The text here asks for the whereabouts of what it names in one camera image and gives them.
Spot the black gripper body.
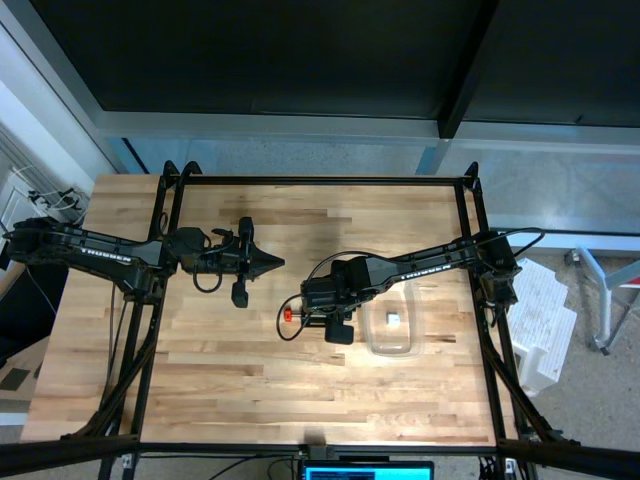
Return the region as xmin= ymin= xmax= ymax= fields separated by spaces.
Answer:
xmin=299 ymin=277 xmax=357 ymax=346
xmin=202 ymin=216 xmax=258 ymax=309

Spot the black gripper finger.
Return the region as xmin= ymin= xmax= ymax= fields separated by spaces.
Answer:
xmin=248 ymin=243 xmax=286 ymax=263
xmin=248 ymin=261 xmax=285 ymax=281

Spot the black vise with orange knob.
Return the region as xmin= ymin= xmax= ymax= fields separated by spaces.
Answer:
xmin=283 ymin=307 xmax=329 ymax=330

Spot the clear plastic tub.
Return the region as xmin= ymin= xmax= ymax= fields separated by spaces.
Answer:
xmin=362 ymin=281 xmax=425 ymax=359

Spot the screen with blue edge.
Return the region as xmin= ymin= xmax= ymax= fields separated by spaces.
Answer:
xmin=301 ymin=460 xmax=435 ymax=480

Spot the white foam packaging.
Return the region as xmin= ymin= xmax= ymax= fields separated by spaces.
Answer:
xmin=506 ymin=257 xmax=579 ymax=399

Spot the cardboard box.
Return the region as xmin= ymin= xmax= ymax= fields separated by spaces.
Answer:
xmin=0 ymin=334 xmax=52 ymax=427

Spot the grey metal stand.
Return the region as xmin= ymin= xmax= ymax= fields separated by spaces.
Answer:
xmin=564 ymin=244 xmax=640 ymax=357

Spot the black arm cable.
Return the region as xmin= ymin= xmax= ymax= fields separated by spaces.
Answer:
xmin=191 ymin=268 xmax=224 ymax=295
xmin=276 ymin=293 xmax=321 ymax=343

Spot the tangled cable bundle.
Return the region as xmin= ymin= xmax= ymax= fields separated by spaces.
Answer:
xmin=24 ymin=185 xmax=85 ymax=214

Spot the black aluminium table frame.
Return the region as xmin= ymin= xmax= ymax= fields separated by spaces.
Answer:
xmin=0 ymin=159 xmax=640 ymax=480

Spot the black upright wall post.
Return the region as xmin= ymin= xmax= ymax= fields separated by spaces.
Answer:
xmin=437 ymin=0 xmax=501 ymax=140

